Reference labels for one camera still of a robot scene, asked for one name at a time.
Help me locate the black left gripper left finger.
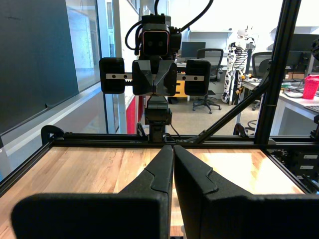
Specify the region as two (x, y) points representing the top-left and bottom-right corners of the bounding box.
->
(11, 145), (174, 239)

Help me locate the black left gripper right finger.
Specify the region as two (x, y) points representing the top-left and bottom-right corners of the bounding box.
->
(173, 145), (319, 239)

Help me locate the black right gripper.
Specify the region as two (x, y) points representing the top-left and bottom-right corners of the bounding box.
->
(99, 57), (212, 97)

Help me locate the yellow drawer cabinet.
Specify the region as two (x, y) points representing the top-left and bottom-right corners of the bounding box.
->
(174, 81), (189, 98)

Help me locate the black computer monitor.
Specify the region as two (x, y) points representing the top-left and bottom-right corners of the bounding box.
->
(286, 33), (319, 73)
(181, 41), (206, 59)

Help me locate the black office chair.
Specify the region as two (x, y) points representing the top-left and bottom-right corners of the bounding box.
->
(192, 48), (224, 115)
(251, 51), (273, 112)

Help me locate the white lattice robot figure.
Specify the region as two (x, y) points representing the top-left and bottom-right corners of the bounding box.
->
(222, 24), (257, 104)

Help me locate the white office desk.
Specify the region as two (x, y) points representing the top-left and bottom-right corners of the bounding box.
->
(270, 88), (319, 136)

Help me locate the red plastic container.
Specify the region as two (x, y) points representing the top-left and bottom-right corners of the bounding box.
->
(303, 74), (319, 100)

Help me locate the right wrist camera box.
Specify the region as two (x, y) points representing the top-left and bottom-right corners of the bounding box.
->
(141, 29), (170, 56)

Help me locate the black curved frame bracket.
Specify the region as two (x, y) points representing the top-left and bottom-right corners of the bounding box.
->
(233, 122), (249, 137)
(40, 125), (65, 145)

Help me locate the black aluminium table frame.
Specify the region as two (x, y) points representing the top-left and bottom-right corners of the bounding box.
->
(0, 0), (319, 197)

